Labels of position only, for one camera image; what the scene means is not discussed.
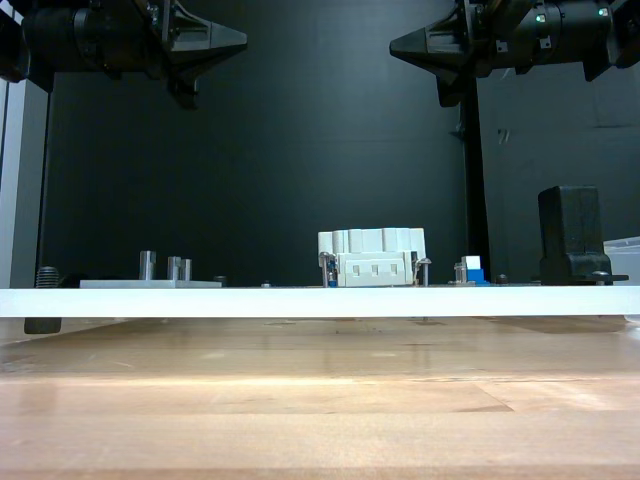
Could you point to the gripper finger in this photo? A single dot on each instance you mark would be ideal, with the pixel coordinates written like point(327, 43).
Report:
point(412, 45)
point(225, 40)

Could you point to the black socket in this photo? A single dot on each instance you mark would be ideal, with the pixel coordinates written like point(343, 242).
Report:
point(570, 235)

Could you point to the silver metal peg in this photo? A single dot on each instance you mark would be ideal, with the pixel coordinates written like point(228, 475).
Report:
point(147, 265)
point(186, 271)
point(173, 270)

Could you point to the small silver connector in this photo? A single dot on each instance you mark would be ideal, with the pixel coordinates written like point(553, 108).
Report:
point(458, 274)

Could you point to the small blue white connector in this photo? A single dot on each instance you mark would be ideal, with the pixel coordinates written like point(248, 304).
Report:
point(474, 272)

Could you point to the clear plastic tub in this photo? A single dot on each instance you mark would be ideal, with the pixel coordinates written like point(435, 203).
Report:
point(625, 252)

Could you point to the grey metal plate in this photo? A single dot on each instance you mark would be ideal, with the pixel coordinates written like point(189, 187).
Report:
point(150, 284)

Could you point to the blue clamp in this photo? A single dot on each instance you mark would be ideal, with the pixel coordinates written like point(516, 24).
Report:
point(332, 280)

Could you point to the white task board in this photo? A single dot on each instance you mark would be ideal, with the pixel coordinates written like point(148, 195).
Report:
point(320, 302)

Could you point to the black rubber foot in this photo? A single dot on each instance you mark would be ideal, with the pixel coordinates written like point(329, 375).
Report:
point(42, 326)

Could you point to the black metal frame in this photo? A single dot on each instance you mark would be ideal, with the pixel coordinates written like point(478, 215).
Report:
point(472, 175)

